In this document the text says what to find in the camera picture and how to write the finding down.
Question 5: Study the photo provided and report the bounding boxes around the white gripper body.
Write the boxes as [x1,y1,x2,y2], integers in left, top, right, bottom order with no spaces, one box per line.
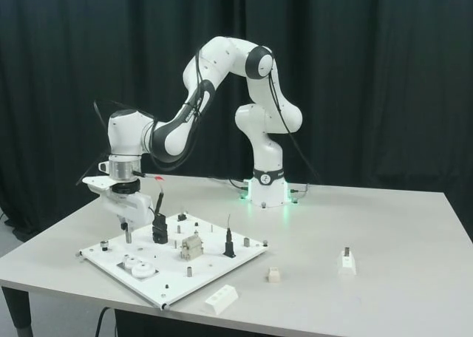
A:
[100,191,153,230]

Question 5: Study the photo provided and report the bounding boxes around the white sloped peg holder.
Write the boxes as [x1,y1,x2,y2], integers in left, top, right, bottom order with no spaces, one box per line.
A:
[338,253,358,277]

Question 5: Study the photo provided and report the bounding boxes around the black D-SUB plug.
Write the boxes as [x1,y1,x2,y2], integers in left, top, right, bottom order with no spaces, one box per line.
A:
[151,213,169,244]

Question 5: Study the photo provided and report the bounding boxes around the flat white mounting plate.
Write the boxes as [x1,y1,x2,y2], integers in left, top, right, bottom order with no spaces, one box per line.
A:
[81,174,116,196]

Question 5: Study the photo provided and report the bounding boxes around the white large gear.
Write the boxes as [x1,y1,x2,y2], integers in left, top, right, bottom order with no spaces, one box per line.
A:
[132,263,154,280]

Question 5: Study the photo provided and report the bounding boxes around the beige waterproof plug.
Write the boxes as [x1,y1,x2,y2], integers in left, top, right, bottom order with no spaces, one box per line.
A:
[180,235,203,260]

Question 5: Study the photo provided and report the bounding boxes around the white task board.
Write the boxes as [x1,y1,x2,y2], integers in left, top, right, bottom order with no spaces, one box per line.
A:
[75,213,270,310]

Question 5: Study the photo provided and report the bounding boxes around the black panel under table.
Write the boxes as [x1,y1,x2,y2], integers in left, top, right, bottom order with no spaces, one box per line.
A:
[113,309,259,337]

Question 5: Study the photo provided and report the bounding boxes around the white holder with three holes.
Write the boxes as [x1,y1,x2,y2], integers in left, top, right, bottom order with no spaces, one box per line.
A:
[201,284,239,311]

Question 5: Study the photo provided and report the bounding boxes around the dark table leg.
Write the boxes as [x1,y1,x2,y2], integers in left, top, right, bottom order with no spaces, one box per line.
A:
[1,287,30,337]

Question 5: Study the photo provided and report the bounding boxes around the black curtains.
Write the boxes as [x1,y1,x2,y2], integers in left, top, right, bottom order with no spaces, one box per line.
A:
[0,0,473,242]

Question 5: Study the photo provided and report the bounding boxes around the silver wrist ring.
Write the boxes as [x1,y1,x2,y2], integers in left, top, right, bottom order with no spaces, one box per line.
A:
[109,158,142,183]

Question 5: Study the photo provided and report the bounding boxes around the black cable under table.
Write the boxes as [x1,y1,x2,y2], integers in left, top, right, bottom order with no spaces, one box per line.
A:
[96,307,114,337]

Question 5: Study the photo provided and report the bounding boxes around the black plug with thin wire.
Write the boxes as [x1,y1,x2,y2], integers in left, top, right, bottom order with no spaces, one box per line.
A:
[222,214,237,259]

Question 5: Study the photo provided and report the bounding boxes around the black base cable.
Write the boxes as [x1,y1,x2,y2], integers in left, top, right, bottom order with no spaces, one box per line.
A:
[225,177,249,191]

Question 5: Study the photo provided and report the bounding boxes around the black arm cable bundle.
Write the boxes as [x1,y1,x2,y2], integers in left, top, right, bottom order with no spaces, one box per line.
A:
[92,44,322,185]

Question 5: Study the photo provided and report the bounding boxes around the thin grey base cable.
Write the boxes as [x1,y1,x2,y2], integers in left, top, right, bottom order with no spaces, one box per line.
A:
[290,183,311,205]

